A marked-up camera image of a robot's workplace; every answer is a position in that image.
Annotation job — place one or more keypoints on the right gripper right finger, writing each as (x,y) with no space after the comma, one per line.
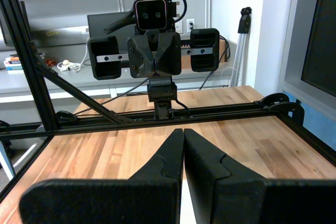
(262,203)

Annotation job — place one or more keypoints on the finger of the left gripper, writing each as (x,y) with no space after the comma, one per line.
(170,56)
(139,58)

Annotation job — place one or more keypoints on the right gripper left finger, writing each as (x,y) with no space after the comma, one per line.
(105,203)

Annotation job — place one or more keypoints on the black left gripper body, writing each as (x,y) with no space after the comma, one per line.
(204,37)

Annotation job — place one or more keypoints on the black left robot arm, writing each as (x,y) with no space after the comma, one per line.
(161,90)

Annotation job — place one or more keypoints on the white taskboard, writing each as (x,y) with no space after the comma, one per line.
(187,208)

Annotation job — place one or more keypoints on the grey desk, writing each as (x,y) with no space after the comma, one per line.
(183,79)

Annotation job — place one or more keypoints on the black flat monitor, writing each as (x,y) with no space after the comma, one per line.
(95,24)

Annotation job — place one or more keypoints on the orange small tool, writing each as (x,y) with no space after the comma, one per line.
(50,62)

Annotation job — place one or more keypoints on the stack of books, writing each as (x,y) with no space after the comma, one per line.
(13,64)

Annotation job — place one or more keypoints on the white wall outlet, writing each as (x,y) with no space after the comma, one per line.
(190,24)
(179,27)

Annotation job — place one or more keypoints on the aluminium rail stand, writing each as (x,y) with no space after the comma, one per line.
(240,58)

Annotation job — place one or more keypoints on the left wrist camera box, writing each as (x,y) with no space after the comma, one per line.
(151,14)

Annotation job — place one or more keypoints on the black aluminium table frame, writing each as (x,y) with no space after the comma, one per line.
(42,90)

